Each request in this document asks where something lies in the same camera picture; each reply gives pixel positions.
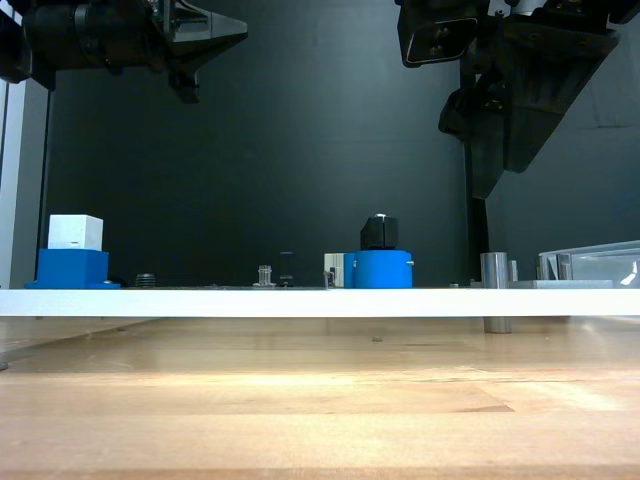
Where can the blue square mount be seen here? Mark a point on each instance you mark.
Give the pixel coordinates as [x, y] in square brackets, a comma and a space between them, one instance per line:
[70, 270]

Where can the white taskboard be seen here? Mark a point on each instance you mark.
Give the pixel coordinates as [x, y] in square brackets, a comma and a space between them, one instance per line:
[320, 302]

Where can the white cube block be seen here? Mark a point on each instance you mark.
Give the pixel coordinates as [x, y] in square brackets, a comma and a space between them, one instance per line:
[75, 232]

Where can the clear plastic tub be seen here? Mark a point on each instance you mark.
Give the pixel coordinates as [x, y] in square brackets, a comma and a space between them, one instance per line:
[600, 265]

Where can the steel 16mm cylinder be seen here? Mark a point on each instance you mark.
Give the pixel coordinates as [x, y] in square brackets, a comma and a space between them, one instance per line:
[495, 272]

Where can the blue round holder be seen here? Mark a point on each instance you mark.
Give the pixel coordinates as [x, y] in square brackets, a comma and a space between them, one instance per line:
[380, 272]

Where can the black clamp with silver screw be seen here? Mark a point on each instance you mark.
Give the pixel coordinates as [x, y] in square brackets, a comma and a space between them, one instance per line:
[377, 235]

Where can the black ribbed knob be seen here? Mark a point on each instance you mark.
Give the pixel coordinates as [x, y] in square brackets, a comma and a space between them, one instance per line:
[146, 281]

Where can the beige connector housing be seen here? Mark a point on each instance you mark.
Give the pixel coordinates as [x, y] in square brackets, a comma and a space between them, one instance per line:
[334, 265]

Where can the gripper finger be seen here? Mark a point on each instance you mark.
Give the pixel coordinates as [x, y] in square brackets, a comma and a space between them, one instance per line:
[487, 150]
[227, 27]
[545, 85]
[195, 52]

